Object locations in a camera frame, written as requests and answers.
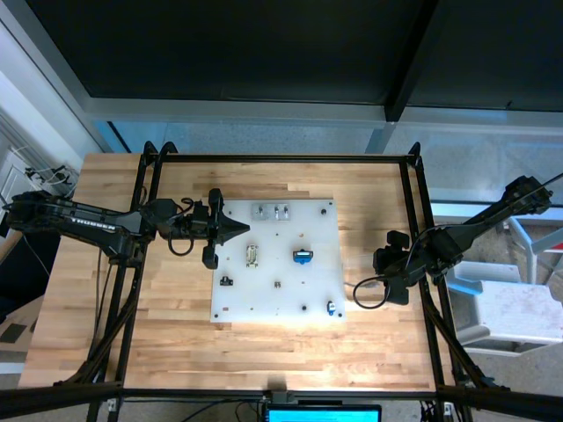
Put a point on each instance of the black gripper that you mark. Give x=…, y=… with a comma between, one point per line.
x=214, y=228
x=391, y=264

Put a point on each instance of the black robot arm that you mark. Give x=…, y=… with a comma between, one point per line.
x=475, y=224
x=88, y=220

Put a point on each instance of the grey rectangular connector housing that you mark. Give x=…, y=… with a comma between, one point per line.
x=251, y=256

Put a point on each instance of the blue wide connector socket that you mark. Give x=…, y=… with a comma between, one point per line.
x=302, y=256

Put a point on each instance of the clear plastic tub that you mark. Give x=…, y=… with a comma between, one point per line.
x=358, y=268

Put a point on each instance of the small black clamp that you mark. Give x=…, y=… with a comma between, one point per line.
x=226, y=281

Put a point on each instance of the blue rj45 socket holder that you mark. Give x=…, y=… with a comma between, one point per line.
x=330, y=310

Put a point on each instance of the white plastic board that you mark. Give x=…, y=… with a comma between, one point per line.
x=264, y=303

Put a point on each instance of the white step stool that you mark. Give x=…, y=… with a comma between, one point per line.
x=514, y=307

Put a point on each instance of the grey metal rack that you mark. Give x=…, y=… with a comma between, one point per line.
x=530, y=237

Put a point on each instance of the laptop with blue screen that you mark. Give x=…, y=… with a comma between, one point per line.
x=323, y=414

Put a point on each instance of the brown cardboard box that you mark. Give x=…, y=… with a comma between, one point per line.
x=19, y=314

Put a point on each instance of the black metal frame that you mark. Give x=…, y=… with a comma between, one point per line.
x=281, y=157

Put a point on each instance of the black vertical post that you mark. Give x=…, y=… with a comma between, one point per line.
x=411, y=57

